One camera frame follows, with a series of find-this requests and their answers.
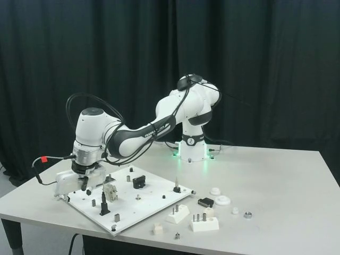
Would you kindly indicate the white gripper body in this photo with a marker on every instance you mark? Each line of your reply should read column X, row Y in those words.
column 63, row 183

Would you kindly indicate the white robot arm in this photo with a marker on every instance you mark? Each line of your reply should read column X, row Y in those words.
column 132, row 132

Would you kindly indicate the white square peg holder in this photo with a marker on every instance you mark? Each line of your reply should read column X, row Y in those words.
column 178, row 215

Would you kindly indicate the thick metal round peg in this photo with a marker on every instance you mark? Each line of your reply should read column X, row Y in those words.
column 205, row 216

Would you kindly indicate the white round peg holder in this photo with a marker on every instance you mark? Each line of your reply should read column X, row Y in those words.
column 205, row 224

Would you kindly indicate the white task board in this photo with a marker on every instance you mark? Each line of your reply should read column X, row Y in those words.
column 148, row 207

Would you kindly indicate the white square-hole holder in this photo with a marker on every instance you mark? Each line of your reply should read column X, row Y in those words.
column 158, row 229

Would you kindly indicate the black D-SUB plug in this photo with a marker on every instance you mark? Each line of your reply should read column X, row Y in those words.
column 205, row 203

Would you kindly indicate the white rounded holder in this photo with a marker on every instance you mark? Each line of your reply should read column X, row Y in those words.
column 210, row 211

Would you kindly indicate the white large gear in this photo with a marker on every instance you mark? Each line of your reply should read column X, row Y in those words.
column 222, row 201

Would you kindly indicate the white small gear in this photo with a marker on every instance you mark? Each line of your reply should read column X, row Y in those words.
column 234, row 210

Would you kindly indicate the black curtain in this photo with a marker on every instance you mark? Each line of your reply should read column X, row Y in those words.
column 106, row 40

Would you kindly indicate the metal bolt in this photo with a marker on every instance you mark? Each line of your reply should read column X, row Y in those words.
column 248, row 214

